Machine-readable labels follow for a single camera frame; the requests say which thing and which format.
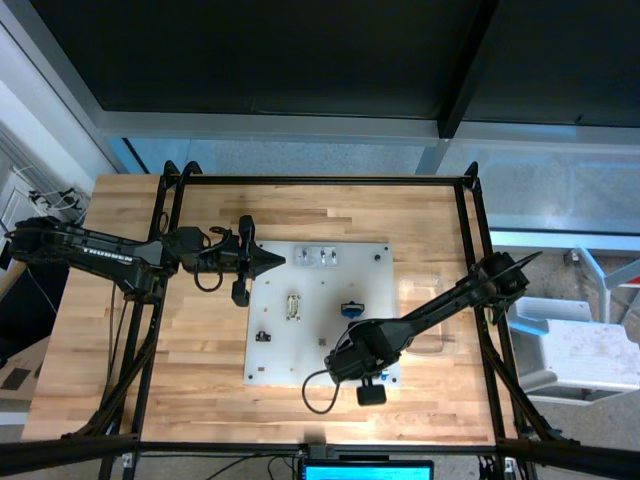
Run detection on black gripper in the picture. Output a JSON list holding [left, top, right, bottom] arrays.
[[344, 322, 388, 408], [219, 214, 286, 307]]

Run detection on screen with blue edge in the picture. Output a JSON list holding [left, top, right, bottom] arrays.
[[298, 459, 435, 480]]

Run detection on white plastic board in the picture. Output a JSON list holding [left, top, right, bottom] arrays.
[[244, 240, 405, 386]]

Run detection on clear plastic tub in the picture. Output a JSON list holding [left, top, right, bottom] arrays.
[[398, 273, 459, 357]]

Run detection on white plastic step stool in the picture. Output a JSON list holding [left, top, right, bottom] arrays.
[[509, 294, 640, 406]]

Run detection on brown cardboard box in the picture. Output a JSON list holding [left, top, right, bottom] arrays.
[[0, 334, 51, 401]]

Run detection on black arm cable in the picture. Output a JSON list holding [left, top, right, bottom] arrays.
[[192, 259, 224, 293], [300, 369, 341, 416]]

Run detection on small black camera box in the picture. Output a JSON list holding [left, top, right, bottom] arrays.
[[298, 433, 335, 459]]

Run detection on black metal frame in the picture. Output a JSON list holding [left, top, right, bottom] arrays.
[[0, 159, 640, 480]]

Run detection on black and white cable bundle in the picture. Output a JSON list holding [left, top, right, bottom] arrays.
[[27, 187, 86, 214]]

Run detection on grey metal chair frame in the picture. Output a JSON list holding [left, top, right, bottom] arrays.
[[563, 244, 640, 326]]

